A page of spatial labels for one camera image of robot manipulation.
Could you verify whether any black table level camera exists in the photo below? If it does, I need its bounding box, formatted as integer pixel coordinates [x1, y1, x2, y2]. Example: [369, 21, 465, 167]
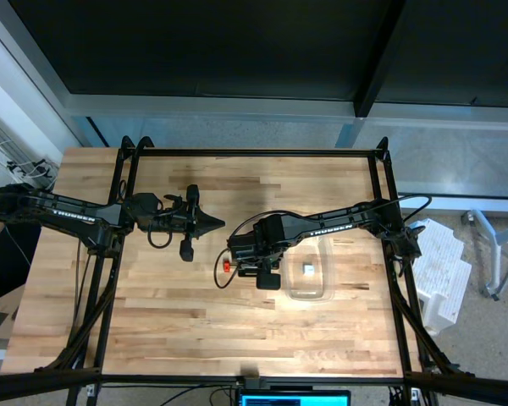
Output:
[240, 370, 263, 389]

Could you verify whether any black aluminium frame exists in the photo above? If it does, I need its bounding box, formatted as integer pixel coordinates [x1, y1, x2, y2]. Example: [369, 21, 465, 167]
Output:
[0, 134, 508, 406]

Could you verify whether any cable bundle with plugs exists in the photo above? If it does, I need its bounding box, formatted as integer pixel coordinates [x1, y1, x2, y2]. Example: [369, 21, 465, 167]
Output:
[2, 158, 59, 189]

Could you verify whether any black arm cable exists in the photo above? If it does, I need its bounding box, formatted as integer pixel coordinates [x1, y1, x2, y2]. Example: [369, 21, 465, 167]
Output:
[146, 193, 184, 250]
[213, 211, 280, 290]

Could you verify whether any clear plastic tub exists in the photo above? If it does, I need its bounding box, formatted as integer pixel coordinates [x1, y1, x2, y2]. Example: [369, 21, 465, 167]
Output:
[284, 235, 335, 303]

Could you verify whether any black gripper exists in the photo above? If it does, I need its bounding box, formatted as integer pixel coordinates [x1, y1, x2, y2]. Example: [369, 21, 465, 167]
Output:
[160, 184, 226, 263]
[227, 231, 283, 291]

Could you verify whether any grey metal stand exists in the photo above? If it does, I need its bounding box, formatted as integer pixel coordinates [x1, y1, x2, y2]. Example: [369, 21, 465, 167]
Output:
[461, 209, 508, 302]

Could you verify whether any black wall post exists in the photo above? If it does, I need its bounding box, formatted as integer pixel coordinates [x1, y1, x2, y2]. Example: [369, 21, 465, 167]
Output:
[353, 0, 408, 118]

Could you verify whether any cardboard box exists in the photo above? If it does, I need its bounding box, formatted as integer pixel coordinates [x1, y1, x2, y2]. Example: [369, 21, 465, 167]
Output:
[0, 285, 26, 339]

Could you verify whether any black vise with orange knob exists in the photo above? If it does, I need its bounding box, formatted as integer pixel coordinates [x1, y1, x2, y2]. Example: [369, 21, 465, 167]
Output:
[222, 260, 259, 279]

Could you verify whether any laptop screen with blue edge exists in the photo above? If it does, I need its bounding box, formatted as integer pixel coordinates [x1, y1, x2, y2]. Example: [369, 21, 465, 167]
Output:
[235, 389, 351, 406]

